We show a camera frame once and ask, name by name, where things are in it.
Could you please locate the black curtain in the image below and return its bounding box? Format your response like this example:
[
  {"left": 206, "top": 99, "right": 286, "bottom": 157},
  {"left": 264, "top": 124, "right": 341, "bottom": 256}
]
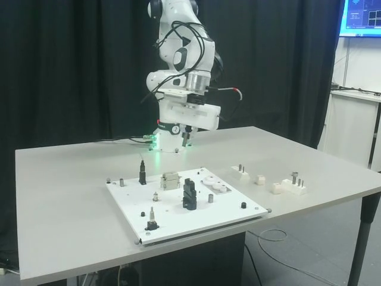
[{"left": 0, "top": 0, "right": 348, "bottom": 151}]

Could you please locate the tall black plug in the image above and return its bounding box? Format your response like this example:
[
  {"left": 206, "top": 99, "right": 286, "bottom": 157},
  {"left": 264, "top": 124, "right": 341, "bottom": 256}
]
[{"left": 138, "top": 154, "right": 149, "bottom": 186}]

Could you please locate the grey floor cable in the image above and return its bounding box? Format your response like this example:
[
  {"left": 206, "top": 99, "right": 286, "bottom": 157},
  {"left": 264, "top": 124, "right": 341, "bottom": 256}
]
[{"left": 249, "top": 228, "right": 298, "bottom": 286}]

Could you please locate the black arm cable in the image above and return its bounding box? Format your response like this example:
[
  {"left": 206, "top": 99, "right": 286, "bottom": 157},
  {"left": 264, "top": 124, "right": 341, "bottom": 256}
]
[{"left": 141, "top": 23, "right": 224, "bottom": 104}]

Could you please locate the white round peg holder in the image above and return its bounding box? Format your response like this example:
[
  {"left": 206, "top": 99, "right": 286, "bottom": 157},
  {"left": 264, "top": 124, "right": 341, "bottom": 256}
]
[{"left": 281, "top": 178, "right": 308, "bottom": 196}]

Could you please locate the black base cable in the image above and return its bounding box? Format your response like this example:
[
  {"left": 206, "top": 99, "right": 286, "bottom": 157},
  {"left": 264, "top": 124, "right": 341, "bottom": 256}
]
[{"left": 101, "top": 135, "right": 157, "bottom": 147}]

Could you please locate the white cabinet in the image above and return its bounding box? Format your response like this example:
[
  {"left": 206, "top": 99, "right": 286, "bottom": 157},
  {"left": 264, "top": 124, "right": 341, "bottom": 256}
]
[{"left": 317, "top": 88, "right": 381, "bottom": 173}]

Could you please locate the blue monitor screen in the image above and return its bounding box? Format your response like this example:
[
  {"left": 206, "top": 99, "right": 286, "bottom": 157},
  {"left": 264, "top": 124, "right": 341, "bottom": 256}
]
[{"left": 338, "top": 0, "right": 381, "bottom": 38}]

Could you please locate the white square peg holder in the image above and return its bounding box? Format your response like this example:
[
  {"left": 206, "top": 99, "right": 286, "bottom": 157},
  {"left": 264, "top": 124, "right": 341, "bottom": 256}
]
[{"left": 229, "top": 165, "right": 250, "bottom": 183}]

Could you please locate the black table leg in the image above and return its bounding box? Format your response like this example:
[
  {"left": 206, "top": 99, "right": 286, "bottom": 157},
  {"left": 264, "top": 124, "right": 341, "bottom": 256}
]
[{"left": 347, "top": 198, "right": 373, "bottom": 286}]

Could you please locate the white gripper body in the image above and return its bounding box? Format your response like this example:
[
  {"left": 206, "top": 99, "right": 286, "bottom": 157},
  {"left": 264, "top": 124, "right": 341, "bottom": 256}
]
[{"left": 165, "top": 102, "right": 221, "bottom": 131}]

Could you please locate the black D-SUB plug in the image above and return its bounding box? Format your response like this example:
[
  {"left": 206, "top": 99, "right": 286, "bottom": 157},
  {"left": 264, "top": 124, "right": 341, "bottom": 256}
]
[{"left": 180, "top": 178, "right": 198, "bottom": 211}]

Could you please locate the white task board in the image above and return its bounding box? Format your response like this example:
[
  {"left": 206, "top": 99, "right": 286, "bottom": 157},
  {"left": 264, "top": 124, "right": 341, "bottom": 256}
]
[{"left": 105, "top": 167, "right": 272, "bottom": 247}]

